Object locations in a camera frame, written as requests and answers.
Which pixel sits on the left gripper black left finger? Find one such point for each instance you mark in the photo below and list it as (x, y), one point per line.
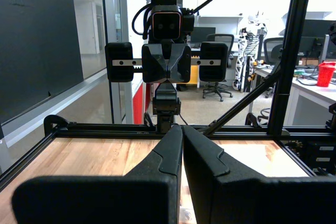
(105, 200)

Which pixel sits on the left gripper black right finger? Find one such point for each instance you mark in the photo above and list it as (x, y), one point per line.
(262, 200)

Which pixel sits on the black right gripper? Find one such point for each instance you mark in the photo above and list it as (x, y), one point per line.
(119, 61)

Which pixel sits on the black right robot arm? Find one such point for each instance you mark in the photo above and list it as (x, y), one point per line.
(166, 103)

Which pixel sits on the yellow cabinet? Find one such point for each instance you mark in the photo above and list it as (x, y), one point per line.
(194, 77)

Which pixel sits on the small black monitor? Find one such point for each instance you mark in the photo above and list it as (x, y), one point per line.
(203, 33)

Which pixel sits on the red panel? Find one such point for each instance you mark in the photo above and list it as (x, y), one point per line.
(137, 103)

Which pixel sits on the black controller box with labels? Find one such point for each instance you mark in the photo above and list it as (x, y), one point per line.
(320, 153)

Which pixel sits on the white lattice stand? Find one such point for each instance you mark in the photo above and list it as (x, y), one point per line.
(242, 61)

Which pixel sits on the black mesh office chair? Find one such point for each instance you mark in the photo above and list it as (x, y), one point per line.
(271, 51)

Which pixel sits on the white desk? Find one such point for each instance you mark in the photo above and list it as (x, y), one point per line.
(309, 90)

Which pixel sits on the red cup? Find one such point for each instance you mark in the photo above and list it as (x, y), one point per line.
(325, 74)

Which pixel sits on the large black monitor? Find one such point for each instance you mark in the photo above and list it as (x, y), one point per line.
(319, 28)

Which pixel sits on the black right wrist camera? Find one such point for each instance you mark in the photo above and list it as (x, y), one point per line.
(166, 24)

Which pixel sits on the grey metal wall ledge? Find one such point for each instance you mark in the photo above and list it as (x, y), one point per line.
(52, 103)

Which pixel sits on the black aluminium frame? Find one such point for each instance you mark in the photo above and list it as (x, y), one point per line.
(292, 51)

